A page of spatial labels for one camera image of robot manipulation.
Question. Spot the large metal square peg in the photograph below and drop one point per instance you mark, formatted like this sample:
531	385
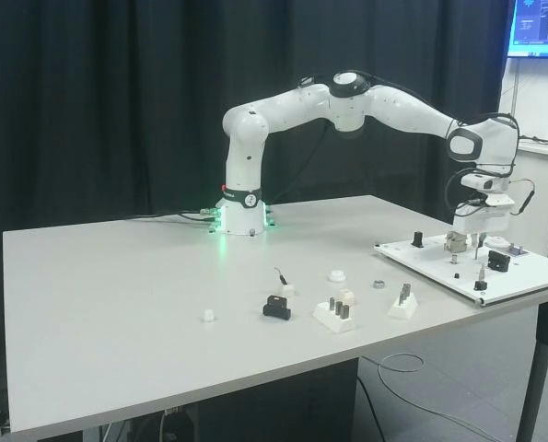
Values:
346	311

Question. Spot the white peg holder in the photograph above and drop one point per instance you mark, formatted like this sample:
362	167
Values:
335	322
402	310

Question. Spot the white medium gear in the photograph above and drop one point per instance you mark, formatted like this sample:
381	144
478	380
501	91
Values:
336	276

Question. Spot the black curtain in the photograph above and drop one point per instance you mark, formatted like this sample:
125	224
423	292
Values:
117	92

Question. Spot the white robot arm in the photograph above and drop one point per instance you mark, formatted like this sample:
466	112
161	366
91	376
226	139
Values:
241	161

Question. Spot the thin metal square peg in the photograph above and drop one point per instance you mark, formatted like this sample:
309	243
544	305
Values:
476	251

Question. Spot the large metal round peg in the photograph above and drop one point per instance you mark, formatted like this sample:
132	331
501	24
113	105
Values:
407	291

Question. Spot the medium metal square peg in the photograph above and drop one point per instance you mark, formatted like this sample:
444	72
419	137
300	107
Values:
339	307

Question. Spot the white small gear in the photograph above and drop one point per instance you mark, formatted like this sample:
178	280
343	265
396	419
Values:
207	316

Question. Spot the metal waterproof plug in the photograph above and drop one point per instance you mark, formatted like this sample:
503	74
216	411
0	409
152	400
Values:
481	274

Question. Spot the cream cube holder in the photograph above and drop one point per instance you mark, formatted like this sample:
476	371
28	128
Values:
347	298

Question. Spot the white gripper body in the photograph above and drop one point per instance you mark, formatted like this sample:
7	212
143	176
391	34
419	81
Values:
481	221

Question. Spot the blue screen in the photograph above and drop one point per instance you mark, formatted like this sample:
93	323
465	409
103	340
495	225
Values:
540	27

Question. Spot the white large gear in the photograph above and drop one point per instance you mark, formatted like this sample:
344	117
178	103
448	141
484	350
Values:
499	243

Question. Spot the small white plug holder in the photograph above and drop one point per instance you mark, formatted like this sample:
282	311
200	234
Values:
288	290

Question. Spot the black D-SUB plug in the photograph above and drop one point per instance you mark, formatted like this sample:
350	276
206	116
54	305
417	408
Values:
277	307

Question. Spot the white task board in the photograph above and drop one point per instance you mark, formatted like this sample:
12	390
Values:
430	262

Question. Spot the black table leg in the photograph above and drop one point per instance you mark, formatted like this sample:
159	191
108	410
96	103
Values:
536	368

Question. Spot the small metal square peg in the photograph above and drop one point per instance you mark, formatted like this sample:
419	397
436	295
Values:
331	305

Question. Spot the metal nut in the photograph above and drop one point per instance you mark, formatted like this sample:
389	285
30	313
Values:
378	284

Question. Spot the metal BNC plug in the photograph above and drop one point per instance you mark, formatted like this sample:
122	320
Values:
453	260

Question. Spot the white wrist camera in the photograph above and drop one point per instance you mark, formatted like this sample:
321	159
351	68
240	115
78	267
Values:
478	182

